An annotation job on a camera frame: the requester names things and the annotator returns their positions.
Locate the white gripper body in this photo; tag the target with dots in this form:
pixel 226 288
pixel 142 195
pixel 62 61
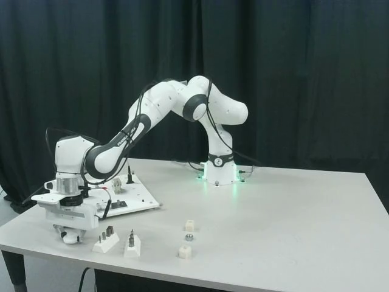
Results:
pixel 70 216

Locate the white square peg holder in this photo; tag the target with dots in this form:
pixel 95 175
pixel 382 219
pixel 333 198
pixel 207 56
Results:
pixel 104 247

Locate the flat white mounting plate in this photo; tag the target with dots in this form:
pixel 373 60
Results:
pixel 45 198

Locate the thin black rod red tag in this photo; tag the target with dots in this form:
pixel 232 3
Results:
pixel 107 208

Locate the large metal round peg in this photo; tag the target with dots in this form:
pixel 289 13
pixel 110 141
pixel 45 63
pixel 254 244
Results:
pixel 131 242

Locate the white round peg holder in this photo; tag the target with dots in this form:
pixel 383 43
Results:
pixel 132 251

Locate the black table leg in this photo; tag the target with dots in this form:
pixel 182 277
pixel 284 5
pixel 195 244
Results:
pixel 13 270

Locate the black under-table cabinet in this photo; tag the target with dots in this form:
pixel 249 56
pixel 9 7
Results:
pixel 121 284

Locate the black USB plug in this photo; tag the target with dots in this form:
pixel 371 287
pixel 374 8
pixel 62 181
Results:
pixel 130 178

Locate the white task board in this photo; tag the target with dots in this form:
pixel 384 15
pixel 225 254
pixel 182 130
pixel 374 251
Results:
pixel 143 194

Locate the small white cube holder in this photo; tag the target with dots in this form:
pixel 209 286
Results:
pixel 189 225
pixel 184 252

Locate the metal bolt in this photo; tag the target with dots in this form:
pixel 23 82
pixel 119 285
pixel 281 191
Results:
pixel 189 238

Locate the black curtain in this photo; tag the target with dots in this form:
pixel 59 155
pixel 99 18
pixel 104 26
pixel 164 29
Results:
pixel 304 61

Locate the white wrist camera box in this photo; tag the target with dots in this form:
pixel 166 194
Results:
pixel 51 185

